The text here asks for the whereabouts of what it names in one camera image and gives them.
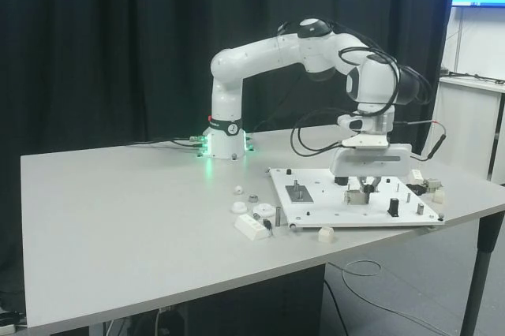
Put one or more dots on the white small gear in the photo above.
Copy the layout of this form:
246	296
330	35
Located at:
238	190

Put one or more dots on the metal round peg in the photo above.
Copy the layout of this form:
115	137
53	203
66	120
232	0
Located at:
420	208
277	215

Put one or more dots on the white cabinet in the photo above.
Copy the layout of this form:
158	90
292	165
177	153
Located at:
471	127

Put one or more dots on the white large gear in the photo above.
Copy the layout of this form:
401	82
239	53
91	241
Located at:
262	210

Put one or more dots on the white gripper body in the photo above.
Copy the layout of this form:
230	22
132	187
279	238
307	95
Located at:
371	160

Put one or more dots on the white peg holder with holes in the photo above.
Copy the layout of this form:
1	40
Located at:
252	227

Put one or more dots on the metal square peg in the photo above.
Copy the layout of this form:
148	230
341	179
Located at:
369	188

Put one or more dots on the white medium gear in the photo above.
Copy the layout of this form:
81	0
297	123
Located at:
237	207

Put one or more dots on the white task board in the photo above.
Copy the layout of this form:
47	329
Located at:
327	206

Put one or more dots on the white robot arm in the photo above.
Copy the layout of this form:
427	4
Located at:
252	56

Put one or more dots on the black curtains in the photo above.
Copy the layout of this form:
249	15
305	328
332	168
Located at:
118	36

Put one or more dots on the small white holder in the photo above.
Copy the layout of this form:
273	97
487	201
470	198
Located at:
439	195
415	175
326	234

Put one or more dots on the black table leg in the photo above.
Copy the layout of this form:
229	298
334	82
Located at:
479	273

